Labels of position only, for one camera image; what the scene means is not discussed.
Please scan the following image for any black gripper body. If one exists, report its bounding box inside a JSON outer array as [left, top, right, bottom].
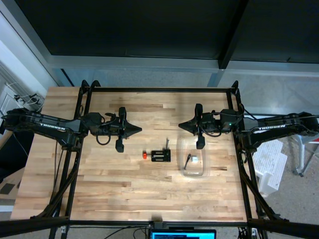
[[194, 104, 218, 150], [107, 107, 127, 152]]

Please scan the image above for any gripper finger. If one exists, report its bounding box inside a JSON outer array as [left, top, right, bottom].
[[124, 119, 143, 130], [179, 125, 197, 136], [124, 129, 143, 139], [178, 117, 197, 126]]

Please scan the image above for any clear plastic container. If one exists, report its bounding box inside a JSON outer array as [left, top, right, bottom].
[[176, 137, 211, 179]]

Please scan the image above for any black vise with orange knob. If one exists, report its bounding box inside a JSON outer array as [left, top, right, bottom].
[[142, 149, 172, 163]]

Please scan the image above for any white plastic crate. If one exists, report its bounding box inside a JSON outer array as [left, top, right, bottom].
[[251, 139, 290, 199]]

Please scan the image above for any laptop with blue screen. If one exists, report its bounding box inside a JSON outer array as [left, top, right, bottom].
[[149, 229, 217, 239]]

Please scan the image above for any brown cardboard box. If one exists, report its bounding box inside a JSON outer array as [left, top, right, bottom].
[[0, 166, 25, 200]]

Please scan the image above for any metal chair with red seat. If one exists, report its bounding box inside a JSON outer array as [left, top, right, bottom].
[[291, 134, 319, 178]]

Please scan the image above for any black foam pad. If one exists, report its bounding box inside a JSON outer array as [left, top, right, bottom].
[[0, 183, 15, 195]]

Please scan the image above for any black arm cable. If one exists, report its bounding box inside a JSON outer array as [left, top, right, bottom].
[[96, 117, 112, 146], [199, 111, 224, 137]]

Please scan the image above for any black table-level camera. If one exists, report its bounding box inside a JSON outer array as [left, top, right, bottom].
[[149, 216, 167, 229]]

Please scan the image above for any white and black cable bundle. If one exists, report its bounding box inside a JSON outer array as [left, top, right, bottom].
[[7, 83, 44, 110]]

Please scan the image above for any black metal frame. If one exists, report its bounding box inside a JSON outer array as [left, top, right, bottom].
[[0, 0, 319, 239]]

